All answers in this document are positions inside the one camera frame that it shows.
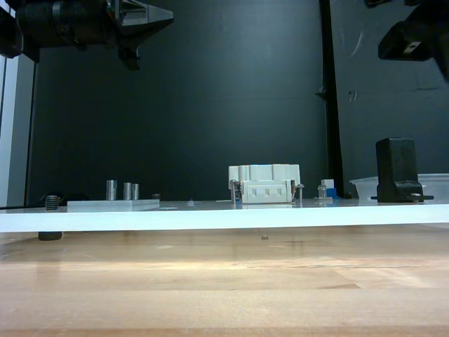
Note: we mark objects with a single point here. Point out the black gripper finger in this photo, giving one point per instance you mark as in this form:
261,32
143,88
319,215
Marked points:
154,13
147,31

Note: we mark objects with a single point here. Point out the silver metal bar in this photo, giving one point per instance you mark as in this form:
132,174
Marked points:
127,191
135,192
111,189

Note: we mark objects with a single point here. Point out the grey aluminium bar holder block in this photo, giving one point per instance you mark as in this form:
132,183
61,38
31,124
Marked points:
98,205

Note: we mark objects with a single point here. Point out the white taskboard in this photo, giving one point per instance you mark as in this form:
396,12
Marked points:
224,221

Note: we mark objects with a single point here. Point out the black connector housing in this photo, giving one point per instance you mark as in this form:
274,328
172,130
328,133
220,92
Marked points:
394,165

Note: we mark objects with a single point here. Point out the clear plastic tub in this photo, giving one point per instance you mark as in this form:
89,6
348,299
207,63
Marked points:
365,187

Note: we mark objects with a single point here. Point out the small blue and white connector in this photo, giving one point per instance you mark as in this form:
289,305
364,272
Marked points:
333,196

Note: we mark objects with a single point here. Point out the small silver standoff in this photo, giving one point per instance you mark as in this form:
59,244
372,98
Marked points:
322,192

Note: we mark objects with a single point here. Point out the silver connector screw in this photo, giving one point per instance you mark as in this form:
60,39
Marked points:
299,193
232,191

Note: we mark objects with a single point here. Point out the blue clamp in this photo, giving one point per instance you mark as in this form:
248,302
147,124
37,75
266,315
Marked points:
239,192

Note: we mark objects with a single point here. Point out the beige multi-pin connector housing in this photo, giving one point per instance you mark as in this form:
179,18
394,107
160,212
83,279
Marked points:
266,191

